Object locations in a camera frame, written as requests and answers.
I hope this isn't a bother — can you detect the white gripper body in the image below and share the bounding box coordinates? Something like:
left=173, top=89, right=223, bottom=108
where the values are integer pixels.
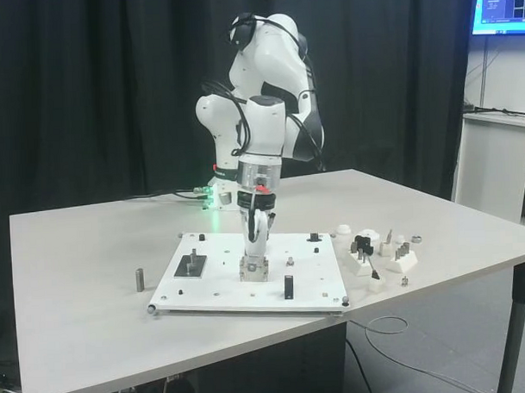
left=241, top=209, right=273, bottom=257

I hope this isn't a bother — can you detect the white peg holder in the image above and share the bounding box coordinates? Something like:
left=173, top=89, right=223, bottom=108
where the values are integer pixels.
left=347, top=248, right=376, bottom=278
left=385, top=250, right=420, bottom=274

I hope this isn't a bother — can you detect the white task board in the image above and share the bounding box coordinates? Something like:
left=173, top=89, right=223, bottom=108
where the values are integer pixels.
left=144, top=227, right=353, bottom=326

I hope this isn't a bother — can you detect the grey cable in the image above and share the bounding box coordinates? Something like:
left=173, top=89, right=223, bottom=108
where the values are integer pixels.
left=347, top=315, right=414, bottom=393

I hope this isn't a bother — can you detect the white cabinet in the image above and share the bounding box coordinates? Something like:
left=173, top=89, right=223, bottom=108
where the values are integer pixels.
left=447, top=108, right=525, bottom=233

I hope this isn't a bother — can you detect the grey waterproof plug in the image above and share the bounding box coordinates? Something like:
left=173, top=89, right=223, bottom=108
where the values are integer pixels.
left=238, top=253, right=272, bottom=279

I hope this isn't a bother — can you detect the black curtain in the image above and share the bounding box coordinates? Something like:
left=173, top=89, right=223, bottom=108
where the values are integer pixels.
left=0, top=0, right=482, bottom=215

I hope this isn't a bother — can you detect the black D-SUB plug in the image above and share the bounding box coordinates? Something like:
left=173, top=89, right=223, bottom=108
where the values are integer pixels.
left=353, top=233, right=375, bottom=253

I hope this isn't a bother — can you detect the black cable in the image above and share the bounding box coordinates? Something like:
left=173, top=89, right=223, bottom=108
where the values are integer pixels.
left=197, top=12, right=328, bottom=178
left=128, top=185, right=215, bottom=210

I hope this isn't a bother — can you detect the black table leg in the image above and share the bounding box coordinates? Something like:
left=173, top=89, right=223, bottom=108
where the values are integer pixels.
left=503, top=255, right=525, bottom=393

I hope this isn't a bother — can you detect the blue screen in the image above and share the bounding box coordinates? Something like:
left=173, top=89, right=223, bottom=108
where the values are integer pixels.
left=470, top=0, right=525, bottom=38

